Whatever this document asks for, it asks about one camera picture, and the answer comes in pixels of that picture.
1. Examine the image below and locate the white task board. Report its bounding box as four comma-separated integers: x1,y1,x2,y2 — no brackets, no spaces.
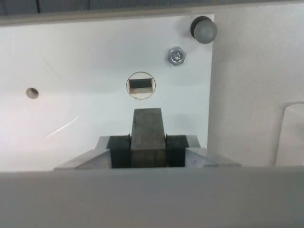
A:
0,13,216,171

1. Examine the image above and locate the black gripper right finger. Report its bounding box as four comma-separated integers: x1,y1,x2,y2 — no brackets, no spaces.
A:
165,134,242,167

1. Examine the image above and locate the grey round board foot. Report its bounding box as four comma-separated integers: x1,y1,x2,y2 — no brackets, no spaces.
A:
189,15,218,45

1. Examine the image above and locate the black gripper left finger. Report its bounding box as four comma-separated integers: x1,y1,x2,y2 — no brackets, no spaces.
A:
54,134,131,171

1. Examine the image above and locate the metal square peg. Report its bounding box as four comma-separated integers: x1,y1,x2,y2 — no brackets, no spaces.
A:
129,107,167,168

